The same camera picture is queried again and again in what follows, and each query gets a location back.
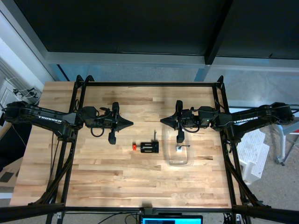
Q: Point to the white plastic step stool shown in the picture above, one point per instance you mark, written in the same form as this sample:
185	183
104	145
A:
254	151

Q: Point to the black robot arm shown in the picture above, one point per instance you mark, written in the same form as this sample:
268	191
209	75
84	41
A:
46	117
245	120

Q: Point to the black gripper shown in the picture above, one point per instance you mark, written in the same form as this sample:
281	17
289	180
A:
107	121
189	120

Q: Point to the black vise with orange knob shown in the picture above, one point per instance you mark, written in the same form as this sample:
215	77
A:
149	147

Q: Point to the small white block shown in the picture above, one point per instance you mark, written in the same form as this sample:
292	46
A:
179	150

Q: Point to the brown cardboard box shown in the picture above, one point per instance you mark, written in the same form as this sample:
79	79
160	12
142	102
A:
9	169

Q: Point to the laptop screen with blue edge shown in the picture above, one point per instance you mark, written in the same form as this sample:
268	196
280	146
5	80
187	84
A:
170	220

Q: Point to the clear plastic tub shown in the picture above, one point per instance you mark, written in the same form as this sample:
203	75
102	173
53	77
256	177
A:
174	161

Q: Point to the black metal frame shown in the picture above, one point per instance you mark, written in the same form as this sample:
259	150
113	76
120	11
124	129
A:
149	84

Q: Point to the grey metal chair frame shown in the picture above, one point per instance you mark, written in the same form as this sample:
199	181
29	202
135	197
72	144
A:
281	144

